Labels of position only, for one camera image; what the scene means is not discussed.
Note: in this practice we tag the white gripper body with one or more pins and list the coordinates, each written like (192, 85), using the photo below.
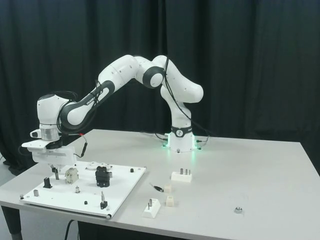
(62, 156)

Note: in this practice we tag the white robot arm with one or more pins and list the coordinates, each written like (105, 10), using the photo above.
(120, 72)

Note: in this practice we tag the large metal square peg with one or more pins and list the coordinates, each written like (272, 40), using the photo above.
(36, 193)

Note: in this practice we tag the thin metal square peg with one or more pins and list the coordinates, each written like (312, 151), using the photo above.
(148, 206)

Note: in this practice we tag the white square peg holder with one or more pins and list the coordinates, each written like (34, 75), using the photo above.
(151, 212)

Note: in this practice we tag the white round peg holder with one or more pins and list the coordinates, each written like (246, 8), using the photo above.
(182, 178)

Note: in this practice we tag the pale waterproof plug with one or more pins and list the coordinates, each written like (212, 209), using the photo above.
(71, 177)

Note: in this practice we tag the thin black rod red tag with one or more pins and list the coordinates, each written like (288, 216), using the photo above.
(84, 150)

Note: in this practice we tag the white large gear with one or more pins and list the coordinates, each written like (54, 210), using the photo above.
(92, 165)

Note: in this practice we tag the white medium gear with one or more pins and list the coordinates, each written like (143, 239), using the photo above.
(103, 167)

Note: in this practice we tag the black D-SUB plug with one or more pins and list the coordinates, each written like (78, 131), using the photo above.
(102, 178)

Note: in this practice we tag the white task board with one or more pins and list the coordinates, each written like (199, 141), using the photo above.
(120, 185)

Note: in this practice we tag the black table leg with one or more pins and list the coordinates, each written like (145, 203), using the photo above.
(10, 222)

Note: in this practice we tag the black box under table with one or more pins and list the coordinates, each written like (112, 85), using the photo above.
(112, 232)

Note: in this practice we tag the black Ethernet plug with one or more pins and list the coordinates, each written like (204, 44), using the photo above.
(159, 189)

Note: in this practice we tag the black curtains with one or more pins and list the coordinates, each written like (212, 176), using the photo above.
(50, 50)

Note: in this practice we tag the small white block holder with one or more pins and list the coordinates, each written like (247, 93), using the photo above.
(168, 188)

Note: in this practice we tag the metal nut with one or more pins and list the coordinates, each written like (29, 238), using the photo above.
(237, 210)

